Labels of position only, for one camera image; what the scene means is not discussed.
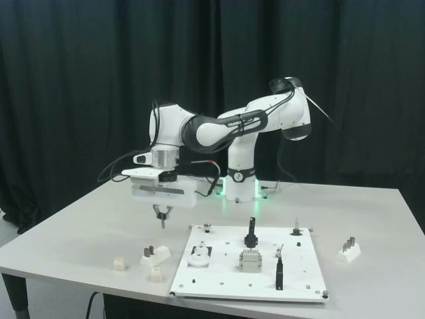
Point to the small white plug holder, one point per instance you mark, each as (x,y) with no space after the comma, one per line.
(155,275)
(120,264)

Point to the dark table leg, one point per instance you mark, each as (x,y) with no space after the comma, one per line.
(15,295)

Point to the round metal BNC plug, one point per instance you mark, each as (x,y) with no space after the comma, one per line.
(208,227)

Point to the white task board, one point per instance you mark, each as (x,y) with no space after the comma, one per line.
(225,272)

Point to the grey rectangular waterproof plug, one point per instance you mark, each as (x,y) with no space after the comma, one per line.
(249,262)

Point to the black adapter band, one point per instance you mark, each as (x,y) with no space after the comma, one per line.
(167,177)

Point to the flat white mounting plate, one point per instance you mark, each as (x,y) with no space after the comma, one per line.
(139,172)

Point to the thin black rod red tag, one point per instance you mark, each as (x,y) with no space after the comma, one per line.
(196,163)

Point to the white large gear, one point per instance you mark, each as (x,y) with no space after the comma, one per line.
(199,261)

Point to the metal bolt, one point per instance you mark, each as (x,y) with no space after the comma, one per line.
(296,227)

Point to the black curtain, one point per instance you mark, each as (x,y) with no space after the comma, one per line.
(66,83)

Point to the white square peg holder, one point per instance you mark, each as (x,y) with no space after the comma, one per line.
(161,256)

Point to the white medium gear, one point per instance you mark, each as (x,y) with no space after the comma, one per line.
(201,248)

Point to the white camera box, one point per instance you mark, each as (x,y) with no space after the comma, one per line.
(142,159)

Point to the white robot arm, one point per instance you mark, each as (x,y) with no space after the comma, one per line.
(242,153)

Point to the white round peg holder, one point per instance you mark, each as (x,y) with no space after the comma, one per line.
(348,257)

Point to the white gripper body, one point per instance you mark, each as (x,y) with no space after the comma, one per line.
(186,197)

